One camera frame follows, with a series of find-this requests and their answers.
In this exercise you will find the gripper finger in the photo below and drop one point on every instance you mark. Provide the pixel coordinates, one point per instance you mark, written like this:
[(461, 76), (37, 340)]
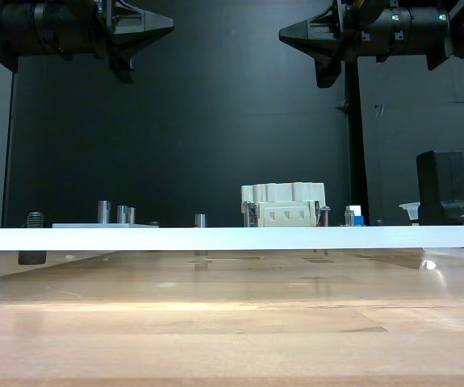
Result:
[(316, 32), (322, 50), (130, 42), (151, 22)]

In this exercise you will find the tall silver metal bar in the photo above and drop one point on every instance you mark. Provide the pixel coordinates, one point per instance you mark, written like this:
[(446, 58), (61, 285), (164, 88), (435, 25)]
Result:
[(104, 211)]

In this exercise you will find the medium silver metal bar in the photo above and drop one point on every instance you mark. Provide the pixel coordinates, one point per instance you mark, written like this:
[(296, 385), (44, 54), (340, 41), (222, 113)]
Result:
[(122, 214)]

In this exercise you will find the thin silver metal bar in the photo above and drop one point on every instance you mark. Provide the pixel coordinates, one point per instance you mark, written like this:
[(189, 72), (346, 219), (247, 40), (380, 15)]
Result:
[(132, 215)]

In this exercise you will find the black square bar holder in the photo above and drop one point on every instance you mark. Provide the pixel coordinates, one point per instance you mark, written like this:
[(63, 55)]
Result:
[(441, 185)]

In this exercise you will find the short silver metal bar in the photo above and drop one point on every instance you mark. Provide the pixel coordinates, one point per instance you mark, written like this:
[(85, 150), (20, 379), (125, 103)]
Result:
[(200, 221)]

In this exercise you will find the white taskboard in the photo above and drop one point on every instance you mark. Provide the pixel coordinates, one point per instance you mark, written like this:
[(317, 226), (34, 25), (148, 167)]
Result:
[(231, 238)]

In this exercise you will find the beige connector housing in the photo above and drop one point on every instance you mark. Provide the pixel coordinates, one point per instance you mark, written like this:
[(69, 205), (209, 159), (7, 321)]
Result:
[(284, 201)]

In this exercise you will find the blue white terminal block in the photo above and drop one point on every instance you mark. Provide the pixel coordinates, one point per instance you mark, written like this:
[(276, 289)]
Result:
[(356, 210)]

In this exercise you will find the silver pan head screw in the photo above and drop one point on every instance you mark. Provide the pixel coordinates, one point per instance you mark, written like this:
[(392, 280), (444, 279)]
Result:
[(326, 215), (247, 213)]

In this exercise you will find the white raised plate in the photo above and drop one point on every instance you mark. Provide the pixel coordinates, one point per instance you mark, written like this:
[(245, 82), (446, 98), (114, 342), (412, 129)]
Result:
[(94, 225)]

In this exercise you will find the black threaded bolt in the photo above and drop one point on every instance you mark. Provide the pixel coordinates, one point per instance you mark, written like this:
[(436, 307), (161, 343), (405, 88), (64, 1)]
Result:
[(35, 219)]

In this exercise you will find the black rubber board foot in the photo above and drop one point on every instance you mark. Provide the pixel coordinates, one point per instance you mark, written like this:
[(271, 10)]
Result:
[(32, 258)]

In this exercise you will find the black frame post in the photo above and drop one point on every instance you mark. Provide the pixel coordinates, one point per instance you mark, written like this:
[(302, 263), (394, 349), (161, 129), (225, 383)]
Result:
[(356, 161)]

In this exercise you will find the silver standoff post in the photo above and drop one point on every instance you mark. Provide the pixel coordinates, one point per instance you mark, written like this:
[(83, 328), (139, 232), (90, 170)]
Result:
[(349, 218)]

